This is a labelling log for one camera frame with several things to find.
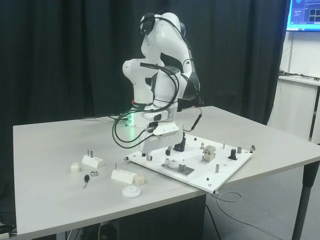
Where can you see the white task board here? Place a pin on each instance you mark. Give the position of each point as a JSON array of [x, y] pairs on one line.
[[200, 175]]

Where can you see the blue screen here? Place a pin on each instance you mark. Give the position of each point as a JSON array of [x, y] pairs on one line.
[[303, 15]]

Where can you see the metal nut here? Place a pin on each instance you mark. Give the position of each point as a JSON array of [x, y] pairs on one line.
[[94, 172]]

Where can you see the metal square peg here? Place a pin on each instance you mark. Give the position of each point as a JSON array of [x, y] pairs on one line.
[[239, 149]]

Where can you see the small white cube block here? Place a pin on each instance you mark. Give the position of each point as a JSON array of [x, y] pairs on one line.
[[139, 179], [75, 167]]

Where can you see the white cabinet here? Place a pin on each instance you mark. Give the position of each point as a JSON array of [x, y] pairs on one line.
[[295, 107]]

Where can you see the black D-SUB plug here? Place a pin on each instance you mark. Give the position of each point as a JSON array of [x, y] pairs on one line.
[[180, 146]]

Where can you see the black table leg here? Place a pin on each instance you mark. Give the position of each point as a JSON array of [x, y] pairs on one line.
[[304, 195]]

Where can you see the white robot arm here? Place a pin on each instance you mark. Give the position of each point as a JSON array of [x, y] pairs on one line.
[[160, 40]]

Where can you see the black curtains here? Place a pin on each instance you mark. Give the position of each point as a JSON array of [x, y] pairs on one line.
[[62, 55]]

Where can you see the white large gear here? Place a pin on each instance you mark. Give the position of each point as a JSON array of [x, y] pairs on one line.
[[131, 192]]

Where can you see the white peg holder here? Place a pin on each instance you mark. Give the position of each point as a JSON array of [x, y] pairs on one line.
[[123, 176], [93, 162]]

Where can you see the thin metal round peg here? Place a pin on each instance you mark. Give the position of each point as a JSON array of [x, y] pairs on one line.
[[115, 167]]

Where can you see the metal BNC plug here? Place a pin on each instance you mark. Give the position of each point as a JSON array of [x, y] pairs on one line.
[[202, 145]]

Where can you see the white medium gear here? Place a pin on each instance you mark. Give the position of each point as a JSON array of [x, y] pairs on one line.
[[172, 164]]

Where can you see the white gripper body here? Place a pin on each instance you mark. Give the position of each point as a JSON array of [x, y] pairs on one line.
[[160, 142]]

